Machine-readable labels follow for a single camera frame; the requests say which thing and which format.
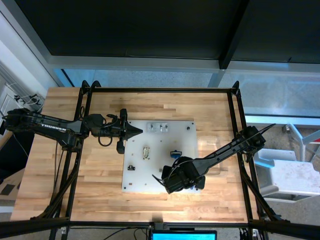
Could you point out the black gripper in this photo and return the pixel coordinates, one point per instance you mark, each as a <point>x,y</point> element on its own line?
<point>201,182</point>
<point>122,130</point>

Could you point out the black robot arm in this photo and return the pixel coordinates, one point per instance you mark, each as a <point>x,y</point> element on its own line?
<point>225,149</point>
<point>50,125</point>

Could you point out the grey connector housing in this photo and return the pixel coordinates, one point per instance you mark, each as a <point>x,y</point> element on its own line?
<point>146,153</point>

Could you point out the small black clamp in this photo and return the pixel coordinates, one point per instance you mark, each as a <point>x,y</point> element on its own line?
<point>130,168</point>

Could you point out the clear plastic tub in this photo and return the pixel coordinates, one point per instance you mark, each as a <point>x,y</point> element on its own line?
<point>207,145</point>

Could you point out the blue and black socket block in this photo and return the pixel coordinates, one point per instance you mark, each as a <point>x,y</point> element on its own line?
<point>174,153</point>

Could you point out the white task board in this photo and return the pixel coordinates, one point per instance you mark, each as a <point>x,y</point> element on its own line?
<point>150,180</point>

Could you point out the blue laptop screen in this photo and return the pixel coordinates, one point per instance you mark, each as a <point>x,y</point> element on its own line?
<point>182,237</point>

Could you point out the white utility cart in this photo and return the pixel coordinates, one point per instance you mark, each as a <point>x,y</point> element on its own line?
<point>292,175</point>

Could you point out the grey metal stand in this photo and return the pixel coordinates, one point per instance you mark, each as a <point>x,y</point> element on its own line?
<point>298,140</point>

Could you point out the brown cardboard box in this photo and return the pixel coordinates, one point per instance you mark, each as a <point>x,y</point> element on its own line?
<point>10,182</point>

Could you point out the black aluminium frame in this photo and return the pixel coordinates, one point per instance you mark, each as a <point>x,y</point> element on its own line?
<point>160,89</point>

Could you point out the black camera bracket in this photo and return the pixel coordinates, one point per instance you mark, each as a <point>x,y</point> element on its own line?
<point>158,225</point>

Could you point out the black vertical post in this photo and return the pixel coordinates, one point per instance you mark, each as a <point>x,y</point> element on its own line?
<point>226,62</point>

